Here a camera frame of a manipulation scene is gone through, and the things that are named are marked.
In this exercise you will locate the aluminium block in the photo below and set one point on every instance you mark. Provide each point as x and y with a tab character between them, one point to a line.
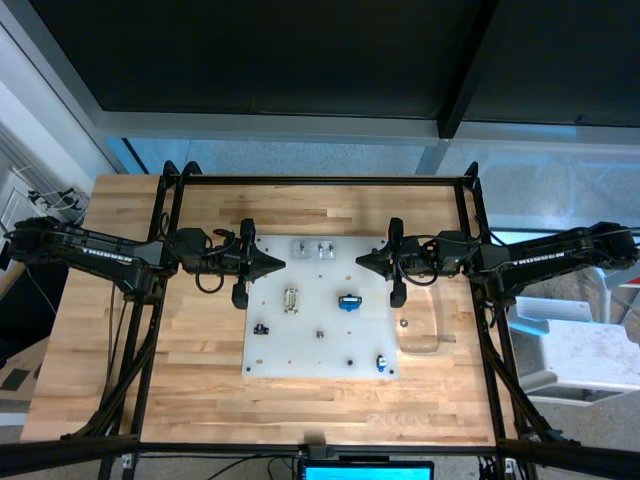
311	255

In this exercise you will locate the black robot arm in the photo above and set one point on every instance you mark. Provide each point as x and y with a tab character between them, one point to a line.
540	260
105	256

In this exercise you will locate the laptop screen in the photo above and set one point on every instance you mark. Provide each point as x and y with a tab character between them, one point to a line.
365	472

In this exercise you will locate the grey metal stand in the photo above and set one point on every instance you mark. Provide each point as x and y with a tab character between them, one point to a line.
603	295

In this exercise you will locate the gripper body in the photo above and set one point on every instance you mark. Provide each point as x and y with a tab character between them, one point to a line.
246	250
400	257

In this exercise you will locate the black aluminium frame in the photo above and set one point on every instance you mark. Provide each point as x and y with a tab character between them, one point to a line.
320	180

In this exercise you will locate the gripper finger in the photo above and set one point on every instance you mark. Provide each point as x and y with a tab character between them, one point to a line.
265	269
377	268
377	256
265	258

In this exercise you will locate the white plastic board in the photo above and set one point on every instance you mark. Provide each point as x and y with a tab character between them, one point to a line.
300	350

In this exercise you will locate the grey connector housing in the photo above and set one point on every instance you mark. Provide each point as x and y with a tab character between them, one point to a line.
290	300

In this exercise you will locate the black flat pad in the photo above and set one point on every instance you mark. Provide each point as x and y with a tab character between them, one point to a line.
14	380

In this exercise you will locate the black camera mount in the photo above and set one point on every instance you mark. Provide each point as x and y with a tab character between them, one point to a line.
316	452

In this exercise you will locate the clear plastic tub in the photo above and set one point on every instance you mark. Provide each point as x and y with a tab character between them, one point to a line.
425	346

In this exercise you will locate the white step stool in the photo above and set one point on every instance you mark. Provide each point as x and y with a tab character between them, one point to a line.
590	350

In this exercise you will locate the blue connector block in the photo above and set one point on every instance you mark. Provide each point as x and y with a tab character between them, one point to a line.
349	302

